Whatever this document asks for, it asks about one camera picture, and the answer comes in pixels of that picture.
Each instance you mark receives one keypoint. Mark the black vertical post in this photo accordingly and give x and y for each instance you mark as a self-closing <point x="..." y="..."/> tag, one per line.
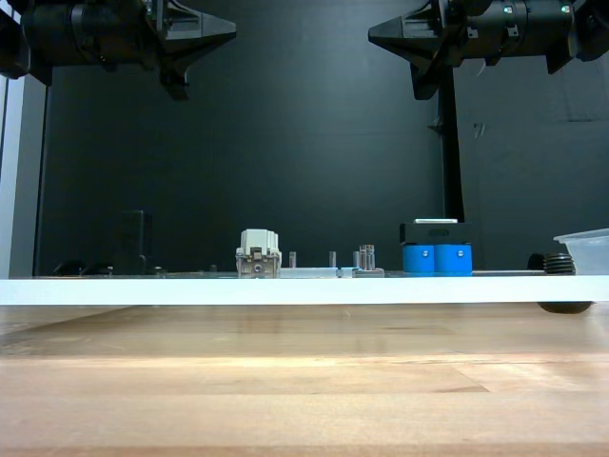
<point x="452" y="166"/>

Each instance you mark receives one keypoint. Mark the black knob screw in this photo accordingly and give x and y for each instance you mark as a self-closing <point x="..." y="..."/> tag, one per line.
<point x="560" y="264"/>

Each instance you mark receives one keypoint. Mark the white taskboard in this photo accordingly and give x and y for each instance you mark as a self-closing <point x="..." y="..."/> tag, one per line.
<point x="304" y="291"/>

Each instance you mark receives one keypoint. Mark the black rubber board foot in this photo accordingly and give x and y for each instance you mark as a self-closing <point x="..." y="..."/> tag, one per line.
<point x="566" y="307"/>

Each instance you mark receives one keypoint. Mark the clear plastic tub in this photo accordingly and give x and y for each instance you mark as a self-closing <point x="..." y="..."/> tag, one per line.
<point x="590" y="247"/>

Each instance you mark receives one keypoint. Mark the grey metal partition frame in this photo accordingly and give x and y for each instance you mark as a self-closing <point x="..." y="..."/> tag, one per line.
<point x="19" y="190"/>

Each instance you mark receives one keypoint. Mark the beige rectangular connector housing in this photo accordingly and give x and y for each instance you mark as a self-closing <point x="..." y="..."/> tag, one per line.
<point x="257" y="247"/>

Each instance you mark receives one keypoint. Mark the small silver metal socket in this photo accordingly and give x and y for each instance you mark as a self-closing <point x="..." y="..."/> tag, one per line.
<point x="367" y="259"/>

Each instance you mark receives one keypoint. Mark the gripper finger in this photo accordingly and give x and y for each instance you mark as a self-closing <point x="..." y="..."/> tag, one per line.
<point x="414" y="51"/>
<point x="387" y="29"/>
<point x="190" y="50"/>
<point x="216" y="27"/>

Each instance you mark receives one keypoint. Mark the aluminium block with pins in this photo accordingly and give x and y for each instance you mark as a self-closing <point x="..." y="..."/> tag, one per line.
<point x="309" y="273"/>

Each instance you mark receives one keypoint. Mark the blue and black connector socket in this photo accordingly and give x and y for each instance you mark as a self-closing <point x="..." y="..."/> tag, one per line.
<point x="438" y="259"/>

